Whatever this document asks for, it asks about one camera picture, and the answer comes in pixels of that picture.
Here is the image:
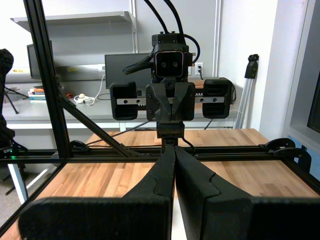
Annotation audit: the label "black computer monitor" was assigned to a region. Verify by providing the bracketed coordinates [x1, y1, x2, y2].
[26, 41, 55, 80]
[104, 52, 153, 90]

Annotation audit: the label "black tripod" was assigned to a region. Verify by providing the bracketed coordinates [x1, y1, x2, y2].
[2, 86, 20, 115]

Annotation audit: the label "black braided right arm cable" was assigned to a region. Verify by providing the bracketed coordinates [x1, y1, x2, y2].
[0, 48, 15, 151]

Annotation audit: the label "black aluminium table frame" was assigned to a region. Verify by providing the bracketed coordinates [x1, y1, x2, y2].
[0, 0, 312, 236]

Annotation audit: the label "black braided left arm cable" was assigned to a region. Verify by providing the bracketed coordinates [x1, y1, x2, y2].
[122, 53, 155, 76]

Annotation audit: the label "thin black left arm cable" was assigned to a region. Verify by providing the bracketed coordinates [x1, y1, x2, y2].
[183, 33, 201, 69]

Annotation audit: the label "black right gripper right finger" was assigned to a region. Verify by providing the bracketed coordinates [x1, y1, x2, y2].
[175, 146, 320, 240]

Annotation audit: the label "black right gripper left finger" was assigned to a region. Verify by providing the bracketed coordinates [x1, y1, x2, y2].
[18, 144, 176, 240]

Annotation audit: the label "thick black cable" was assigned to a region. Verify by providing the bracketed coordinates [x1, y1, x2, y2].
[163, 0, 186, 36]
[143, 0, 168, 35]

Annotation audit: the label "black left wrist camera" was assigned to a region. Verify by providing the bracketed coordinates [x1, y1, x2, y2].
[151, 32, 192, 83]

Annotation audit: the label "aluminium rails with black cap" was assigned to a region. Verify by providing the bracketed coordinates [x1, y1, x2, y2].
[234, 53, 260, 130]

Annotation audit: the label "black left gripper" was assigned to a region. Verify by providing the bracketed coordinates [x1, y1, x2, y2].
[109, 78, 232, 123]

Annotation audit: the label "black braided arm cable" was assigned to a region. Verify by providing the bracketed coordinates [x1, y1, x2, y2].
[0, 48, 15, 151]
[122, 53, 155, 76]

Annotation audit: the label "white wall shelf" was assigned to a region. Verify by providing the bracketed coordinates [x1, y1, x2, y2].
[9, 10, 138, 55]

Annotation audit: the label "grey office desk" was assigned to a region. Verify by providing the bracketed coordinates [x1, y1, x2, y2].
[0, 74, 245, 131]

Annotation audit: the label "stack of books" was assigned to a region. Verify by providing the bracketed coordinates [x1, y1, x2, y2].
[27, 87, 47, 102]

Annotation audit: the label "white cable with plug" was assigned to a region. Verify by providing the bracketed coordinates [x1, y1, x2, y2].
[73, 73, 106, 106]

